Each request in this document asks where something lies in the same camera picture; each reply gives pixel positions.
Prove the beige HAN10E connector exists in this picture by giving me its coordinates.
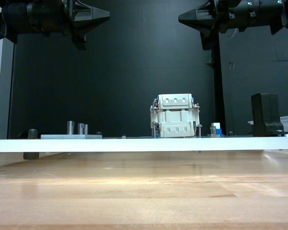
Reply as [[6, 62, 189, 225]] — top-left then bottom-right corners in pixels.
[[151, 93, 200, 113]]

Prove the black connector housing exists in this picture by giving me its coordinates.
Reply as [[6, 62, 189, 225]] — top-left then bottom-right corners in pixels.
[[251, 92, 288, 138]]

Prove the beige HAN10E base socket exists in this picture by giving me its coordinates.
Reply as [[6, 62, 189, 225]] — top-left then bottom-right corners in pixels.
[[150, 109, 202, 139]]

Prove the white taskboard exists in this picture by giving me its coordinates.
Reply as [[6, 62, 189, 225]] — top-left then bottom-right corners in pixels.
[[0, 134, 288, 153]]

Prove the small blue white socket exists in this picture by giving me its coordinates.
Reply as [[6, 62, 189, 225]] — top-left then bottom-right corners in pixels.
[[211, 122, 223, 138]]

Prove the grey metal plate with pegs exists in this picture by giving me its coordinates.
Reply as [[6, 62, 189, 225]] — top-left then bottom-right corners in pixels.
[[40, 121, 103, 139]]

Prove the black aluminium frame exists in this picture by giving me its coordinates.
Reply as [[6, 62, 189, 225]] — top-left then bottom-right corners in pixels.
[[206, 32, 228, 137]]

